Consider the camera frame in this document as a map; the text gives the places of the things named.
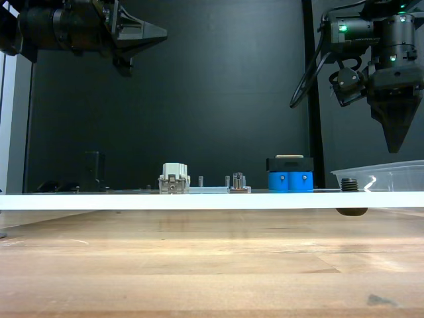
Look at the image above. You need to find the white board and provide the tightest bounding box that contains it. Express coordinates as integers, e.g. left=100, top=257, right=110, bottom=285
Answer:
left=0, top=189, right=424, bottom=211

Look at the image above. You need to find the small silver connector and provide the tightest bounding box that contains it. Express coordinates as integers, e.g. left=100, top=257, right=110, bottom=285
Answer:
left=228, top=171, right=252, bottom=194

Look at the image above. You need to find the white grey connector housing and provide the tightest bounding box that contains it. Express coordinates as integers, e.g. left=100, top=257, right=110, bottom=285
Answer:
left=158, top=162, right=192, bottom=195

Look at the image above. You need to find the black clamp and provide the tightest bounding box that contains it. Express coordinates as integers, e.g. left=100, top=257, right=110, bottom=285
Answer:
left=84, top=151, right=107, bottom=192

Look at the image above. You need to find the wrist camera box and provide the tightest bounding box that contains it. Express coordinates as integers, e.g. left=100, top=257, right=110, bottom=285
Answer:
left=329, top=67, right=369, bottom=107

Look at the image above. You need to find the blue and black connector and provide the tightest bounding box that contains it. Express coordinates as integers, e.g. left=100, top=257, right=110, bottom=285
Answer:
left=266, top=154, right=315, bottom=192

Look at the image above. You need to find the clear plastic tub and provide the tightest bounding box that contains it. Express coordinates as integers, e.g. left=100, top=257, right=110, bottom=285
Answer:
left=330, top=160, right=424, bottom=193

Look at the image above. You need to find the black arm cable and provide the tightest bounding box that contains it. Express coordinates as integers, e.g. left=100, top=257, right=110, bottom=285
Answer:
left=289, top=8, right=334, bottom=109

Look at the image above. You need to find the black wall post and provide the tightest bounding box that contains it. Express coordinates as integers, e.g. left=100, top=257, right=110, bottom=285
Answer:
left=300, top=0, right=325, bottom=189

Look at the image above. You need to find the black threaded bolt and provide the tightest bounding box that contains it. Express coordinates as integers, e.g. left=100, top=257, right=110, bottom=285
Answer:
left=336, top=178, right=370, bottom=217

